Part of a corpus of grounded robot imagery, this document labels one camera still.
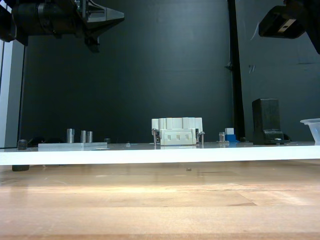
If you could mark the black board foot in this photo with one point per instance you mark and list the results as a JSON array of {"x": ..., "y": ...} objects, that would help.
[{"x": 21, "y": 168}]

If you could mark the black post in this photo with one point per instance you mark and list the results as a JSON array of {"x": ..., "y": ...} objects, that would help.
[{"x": 236, "y": 75}]

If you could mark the beige connector housing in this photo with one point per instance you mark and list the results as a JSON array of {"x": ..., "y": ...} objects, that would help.
[{"x": 175, "y": 138}]

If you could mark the small blue white connector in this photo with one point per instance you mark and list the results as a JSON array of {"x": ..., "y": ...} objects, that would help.
[{"x": 231, "y": 138}]

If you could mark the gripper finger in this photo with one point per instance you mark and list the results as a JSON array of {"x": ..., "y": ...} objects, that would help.
[
  {"x": 110, "y": 15},
  {"x": 97, "y": 28}
]

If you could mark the upright steel peg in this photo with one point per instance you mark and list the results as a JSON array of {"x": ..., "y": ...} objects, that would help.
[
  {"x": 83, "y": 137},
  {"x": 71, "y": 136},
  {"x": 90, "y": 137}
]

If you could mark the black screw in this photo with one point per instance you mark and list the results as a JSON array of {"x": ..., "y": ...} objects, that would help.
[{"x": 22, "y": 145}]

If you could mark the white task board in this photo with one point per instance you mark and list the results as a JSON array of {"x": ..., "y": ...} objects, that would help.
[{"x": 160, "y": 156}]

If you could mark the grey metal plate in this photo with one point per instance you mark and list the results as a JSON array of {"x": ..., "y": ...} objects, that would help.
[{"x": 62, "y": 146}]

